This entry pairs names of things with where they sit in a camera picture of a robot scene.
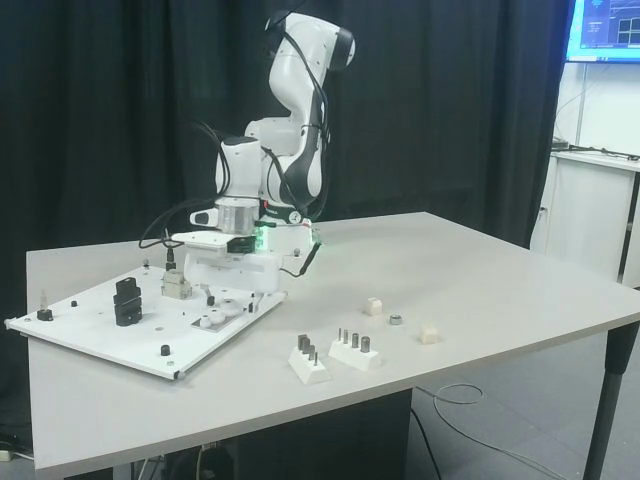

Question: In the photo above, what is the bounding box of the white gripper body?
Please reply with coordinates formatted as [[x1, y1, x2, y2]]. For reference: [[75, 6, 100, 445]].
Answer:
[[182, 251, 282, 293]]

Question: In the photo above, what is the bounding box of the white square peg holder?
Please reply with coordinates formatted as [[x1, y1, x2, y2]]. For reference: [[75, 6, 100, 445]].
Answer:
[[288, 347, 332, 385]]

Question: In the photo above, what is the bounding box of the white round peg holder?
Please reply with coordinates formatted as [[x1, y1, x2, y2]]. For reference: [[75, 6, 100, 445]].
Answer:
[[327, 339, 384, 372]]

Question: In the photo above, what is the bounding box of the black D-SUB plug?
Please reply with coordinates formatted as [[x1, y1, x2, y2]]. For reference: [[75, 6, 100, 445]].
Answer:
[[113, 279, 144, 327]]

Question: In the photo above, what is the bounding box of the white task board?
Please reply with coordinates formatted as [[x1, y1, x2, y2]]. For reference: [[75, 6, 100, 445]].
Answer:
[[3, 257, 290, 381]]

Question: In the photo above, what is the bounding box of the black curtain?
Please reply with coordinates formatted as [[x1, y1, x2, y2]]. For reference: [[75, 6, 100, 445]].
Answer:
[[0, 0, 569, 326]]

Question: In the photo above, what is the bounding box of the white cabinet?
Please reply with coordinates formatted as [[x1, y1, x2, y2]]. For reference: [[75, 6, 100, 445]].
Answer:
[[529, 147, 640, 289]]

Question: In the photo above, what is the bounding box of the black table leg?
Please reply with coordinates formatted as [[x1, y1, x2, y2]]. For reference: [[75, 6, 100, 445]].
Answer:
[[584, 319, 640, 480]]

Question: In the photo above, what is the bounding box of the blue screen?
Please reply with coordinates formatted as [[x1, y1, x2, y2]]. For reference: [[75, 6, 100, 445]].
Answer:
[[565, 0, 640, 64]]

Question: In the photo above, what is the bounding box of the thin black rod on wire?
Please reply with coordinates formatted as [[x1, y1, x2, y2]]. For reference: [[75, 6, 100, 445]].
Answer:
[[298, 241, 322, 276]]

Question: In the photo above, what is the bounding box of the thin black looped cable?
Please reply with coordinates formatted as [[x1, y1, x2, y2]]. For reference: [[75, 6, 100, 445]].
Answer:
[[138, 198, 224, 266]]

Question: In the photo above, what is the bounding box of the thin grey cable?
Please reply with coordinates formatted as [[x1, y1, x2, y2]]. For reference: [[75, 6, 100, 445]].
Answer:
[[414, 383, 591, 476]]

